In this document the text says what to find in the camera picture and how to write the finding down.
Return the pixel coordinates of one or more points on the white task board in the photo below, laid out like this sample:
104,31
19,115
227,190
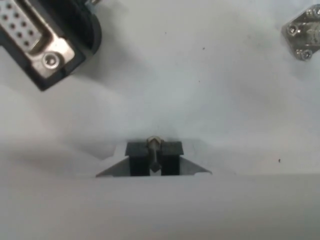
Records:
175,87

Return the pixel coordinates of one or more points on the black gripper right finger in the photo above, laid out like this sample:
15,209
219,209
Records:
172,157

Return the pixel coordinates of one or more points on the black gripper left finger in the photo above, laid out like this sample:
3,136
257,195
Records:
137,157

